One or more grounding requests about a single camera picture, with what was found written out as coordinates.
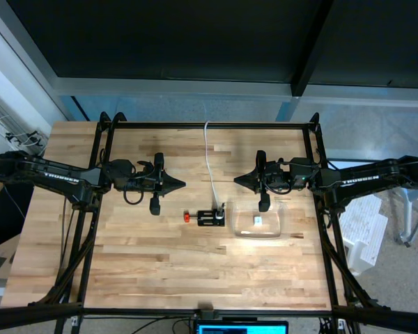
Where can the black table-level camera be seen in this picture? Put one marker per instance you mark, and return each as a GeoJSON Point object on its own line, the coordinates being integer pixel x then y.
{"type": "Point", "coordinates": [206, 313]}

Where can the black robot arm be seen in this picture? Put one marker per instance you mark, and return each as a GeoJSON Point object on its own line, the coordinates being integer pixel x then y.
{"type": "Point", "coordinates": [62, 177]}
{"type": "Point", "coordinates": [362, 179]}

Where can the black bulky case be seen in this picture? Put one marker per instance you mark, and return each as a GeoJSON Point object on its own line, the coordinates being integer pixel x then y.
{"type": "Point", "coordinates": [3, 215]}

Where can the black metal table frame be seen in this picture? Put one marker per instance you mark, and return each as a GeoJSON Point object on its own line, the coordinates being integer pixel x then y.
{"type": "Point", "coordinates": [264, 126]}

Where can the clear plastic tub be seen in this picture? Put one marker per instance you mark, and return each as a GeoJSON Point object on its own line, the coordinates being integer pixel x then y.
{"type": "Point", "coordinates": [244, 222]}

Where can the black diagonal beam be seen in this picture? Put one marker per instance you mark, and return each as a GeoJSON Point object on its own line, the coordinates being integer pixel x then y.
{"type": "Point", "coordinates": [310, 52]}

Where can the grey metal chair leg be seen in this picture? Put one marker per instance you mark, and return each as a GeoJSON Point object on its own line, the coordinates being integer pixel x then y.
{"type": "Point", "coordinates": [408, 215]}

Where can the white step stool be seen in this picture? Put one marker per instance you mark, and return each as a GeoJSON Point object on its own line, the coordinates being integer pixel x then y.
{"type": "Point", "coordinates": [364, 222]}

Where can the blue-edged laptop screen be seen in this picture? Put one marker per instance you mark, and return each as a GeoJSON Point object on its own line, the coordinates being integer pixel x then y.
{"type": "Point", "coordinates": [240, 328]}

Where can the brown cardboard box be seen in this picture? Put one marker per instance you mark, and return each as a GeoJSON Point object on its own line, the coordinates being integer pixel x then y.
{"type": "Point", "coordinates": [3, 248]}

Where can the silver aluminium rail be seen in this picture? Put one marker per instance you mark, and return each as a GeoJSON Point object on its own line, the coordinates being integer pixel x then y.
{"type": "Point", "coordinates": [160, 87]}
{"type": "Point", "coordinates": [21, 45]}

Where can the black clamp with red knob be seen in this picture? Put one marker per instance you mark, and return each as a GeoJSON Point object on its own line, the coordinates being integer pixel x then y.
{"type": "Point", "coordinates": [205, 219]}

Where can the small white frame bracket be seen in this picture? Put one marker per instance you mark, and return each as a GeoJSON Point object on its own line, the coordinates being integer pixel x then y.
{"type": "Point", "coordinates": [341, 324]}
{"type": "Point", "coordinates": [74, 321]}

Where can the small white label sticker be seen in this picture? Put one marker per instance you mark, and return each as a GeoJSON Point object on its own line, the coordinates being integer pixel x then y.
{"type": "Point", "coordinates": [257, 220]}

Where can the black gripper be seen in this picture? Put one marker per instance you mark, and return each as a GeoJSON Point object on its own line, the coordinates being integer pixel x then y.
{"type": "Point", "coordinates": [263, 181]}
{"type": "Point", "coordinates": [158, 184]}

